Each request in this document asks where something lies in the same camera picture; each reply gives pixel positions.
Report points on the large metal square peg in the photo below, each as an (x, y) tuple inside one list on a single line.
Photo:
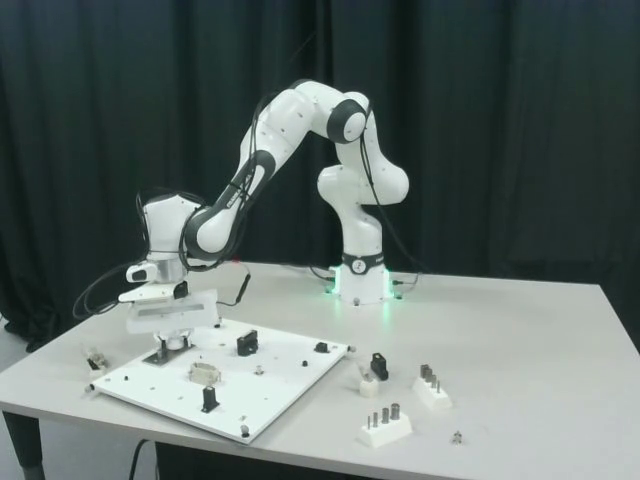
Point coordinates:
[(424, 374)]

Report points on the white round peg holder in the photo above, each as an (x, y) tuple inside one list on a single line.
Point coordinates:
[(387, 435)]

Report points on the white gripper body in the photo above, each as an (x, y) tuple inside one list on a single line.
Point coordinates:
[(200, 312)]

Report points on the thin black probe rod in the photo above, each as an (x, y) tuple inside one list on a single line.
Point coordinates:
[(245, 289)]

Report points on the beige waterproof plug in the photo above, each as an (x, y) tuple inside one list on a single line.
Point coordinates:
[(97, 356)]

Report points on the medium metal round peg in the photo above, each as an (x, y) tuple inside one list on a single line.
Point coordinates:
[(386, 415)]

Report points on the flat white mounting plate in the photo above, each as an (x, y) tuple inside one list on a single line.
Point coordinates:
[(145, 294)]

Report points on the black curtains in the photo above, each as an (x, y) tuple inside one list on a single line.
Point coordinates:
[(500, 100)]

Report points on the small white plug holder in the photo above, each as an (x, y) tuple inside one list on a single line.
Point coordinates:
[(97, 371), (369, 389)]

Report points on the large metal round peg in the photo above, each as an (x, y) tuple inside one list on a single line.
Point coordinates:
[(396, 412)]

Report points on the white medium gear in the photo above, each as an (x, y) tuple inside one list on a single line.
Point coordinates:
[(175, 343)]

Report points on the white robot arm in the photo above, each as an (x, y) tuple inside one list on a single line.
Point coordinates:
[(280, 117)]

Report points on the small metal bolt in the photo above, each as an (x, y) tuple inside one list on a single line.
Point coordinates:
[(456, 438)]

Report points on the white task board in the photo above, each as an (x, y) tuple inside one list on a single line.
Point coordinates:
[(280, 380)]

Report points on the dark table leg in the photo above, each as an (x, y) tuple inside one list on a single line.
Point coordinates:
[(22, 445)]

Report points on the white square peg holder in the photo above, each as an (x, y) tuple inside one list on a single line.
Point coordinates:
[(430, 397)]

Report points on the black D-SUB plug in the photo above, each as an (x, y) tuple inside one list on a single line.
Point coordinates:
[(379, 365)]

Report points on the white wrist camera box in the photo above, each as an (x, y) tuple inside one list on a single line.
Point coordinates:
[(140, 273)]

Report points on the clear Ethernet plug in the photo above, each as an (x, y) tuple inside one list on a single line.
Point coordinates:
[(365, 375)]

